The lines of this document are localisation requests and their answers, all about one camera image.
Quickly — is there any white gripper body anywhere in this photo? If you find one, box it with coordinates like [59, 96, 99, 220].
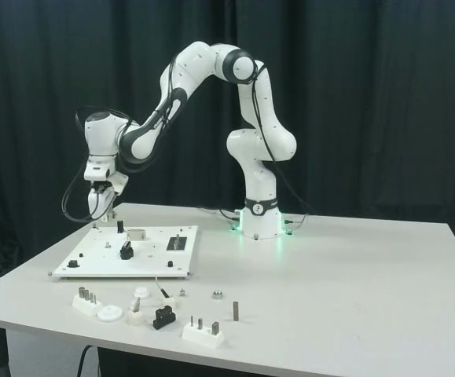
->
[87, 187, 115, 221]

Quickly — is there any white task board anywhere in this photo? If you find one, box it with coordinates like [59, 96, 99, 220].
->
[50, 224, 200, 280]

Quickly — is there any white round peg holder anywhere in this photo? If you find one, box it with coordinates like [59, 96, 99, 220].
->
[72, 296, 103, 317]

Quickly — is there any white large gear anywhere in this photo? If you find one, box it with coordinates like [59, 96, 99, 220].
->
[96, 305, 124, 323]

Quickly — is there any black D-SUB plug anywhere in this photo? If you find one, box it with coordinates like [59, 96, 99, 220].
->
[152, 307, 178, 330]

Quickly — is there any black under-table cabinet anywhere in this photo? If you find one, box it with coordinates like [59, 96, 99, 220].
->
[97, 345, 251, 377]

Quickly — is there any white square peg holder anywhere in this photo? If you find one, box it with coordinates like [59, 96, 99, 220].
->
[182, 321, 225, 349]

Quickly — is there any black curtain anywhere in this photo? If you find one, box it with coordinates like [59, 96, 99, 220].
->
[0, 0, 455, 278]

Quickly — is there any black base cable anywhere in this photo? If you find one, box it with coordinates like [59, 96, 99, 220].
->
[281, 214, 310, 236]
[195, 206, 244, 228]

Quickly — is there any black floor cable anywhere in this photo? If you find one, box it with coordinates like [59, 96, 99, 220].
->
[78, 344, 99, 377]

